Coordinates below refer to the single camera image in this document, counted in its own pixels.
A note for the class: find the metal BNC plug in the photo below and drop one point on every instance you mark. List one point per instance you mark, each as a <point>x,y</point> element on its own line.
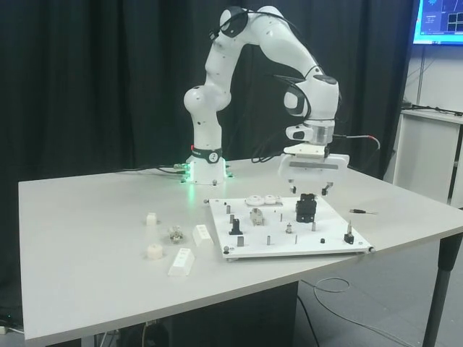
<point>289,228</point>

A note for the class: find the small black screwdriver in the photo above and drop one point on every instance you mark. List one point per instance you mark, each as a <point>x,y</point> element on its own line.
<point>360,211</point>

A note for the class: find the flat white mounting plate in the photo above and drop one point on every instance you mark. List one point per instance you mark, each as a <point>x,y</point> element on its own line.
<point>304,151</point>

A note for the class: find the dark grey table leg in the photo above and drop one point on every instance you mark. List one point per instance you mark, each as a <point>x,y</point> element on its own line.
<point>439,289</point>

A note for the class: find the white cabinet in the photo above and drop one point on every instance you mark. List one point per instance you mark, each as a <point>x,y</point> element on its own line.
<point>430,155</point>

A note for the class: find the small white camera box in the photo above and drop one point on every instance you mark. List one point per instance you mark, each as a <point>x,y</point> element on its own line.
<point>296,132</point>

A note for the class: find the black USB plug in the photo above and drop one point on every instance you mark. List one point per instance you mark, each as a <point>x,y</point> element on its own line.
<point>234,226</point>

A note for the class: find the white task board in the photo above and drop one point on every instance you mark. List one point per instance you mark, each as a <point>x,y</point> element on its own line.
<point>325,249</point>

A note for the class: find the black box under table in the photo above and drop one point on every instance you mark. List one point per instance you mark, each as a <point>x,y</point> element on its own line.
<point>231,318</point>

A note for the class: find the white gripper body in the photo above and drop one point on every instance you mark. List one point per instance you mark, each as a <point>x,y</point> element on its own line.
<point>314,170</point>

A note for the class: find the small white square holder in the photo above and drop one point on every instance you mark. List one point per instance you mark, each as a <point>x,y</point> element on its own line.
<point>152,219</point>

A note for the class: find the long white holder block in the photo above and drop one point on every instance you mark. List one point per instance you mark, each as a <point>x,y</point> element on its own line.
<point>202,235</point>
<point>181,262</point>

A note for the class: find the small white round holder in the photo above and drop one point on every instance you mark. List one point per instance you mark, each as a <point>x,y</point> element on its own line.
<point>155,251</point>

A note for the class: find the black curtain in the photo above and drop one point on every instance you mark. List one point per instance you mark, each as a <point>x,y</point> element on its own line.
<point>90,72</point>

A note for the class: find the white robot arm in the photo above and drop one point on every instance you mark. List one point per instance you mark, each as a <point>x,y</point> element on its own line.
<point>217,72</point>

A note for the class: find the metal square peg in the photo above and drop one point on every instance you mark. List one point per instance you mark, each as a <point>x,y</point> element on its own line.
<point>240,242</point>

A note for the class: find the black D-SUB plug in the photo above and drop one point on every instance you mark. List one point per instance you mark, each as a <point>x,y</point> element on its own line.
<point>306,209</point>

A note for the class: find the blue screen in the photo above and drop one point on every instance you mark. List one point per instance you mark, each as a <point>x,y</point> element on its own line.
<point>439,21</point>

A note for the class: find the white gear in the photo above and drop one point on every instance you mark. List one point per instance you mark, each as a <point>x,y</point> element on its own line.
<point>272,200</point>
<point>255,200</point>

